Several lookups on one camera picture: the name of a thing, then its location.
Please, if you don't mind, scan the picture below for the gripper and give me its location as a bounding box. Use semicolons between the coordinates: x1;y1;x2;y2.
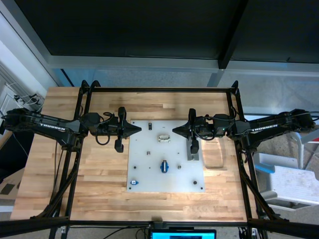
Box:
111;107;142;153
172;108;209;154

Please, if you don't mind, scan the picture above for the grey metal block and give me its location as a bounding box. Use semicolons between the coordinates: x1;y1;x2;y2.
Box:
186;138;200;162

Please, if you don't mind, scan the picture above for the blue round holder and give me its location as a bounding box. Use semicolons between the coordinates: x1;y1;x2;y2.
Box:
159;160;170;174

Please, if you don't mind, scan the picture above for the white board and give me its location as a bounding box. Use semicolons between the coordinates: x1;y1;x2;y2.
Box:
127;120;205;193

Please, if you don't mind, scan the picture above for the laptop screen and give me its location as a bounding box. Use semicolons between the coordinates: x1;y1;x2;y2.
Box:
149;229;217;239

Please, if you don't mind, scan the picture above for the grey step stool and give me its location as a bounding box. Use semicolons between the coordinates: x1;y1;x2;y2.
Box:
254;129;319;212

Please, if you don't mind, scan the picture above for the cardboard box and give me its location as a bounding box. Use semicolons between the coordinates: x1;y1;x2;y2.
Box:
0;168;25;200

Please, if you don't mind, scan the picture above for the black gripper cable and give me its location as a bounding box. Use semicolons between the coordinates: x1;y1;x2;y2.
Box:
194;117;215;141
95;111;113;146

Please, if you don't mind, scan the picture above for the black aluminium frame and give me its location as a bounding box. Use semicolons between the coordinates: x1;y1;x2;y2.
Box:
0;79;319;239

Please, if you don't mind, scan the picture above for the grey aluminium window frame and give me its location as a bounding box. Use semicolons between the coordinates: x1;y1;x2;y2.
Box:
0;0;319;88

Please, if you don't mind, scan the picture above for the black table-level camera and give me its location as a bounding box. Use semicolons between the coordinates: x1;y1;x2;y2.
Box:
149;217;167;230

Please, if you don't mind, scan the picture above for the white cable bundle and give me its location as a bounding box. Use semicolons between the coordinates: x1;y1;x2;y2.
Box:
13;93;42;105

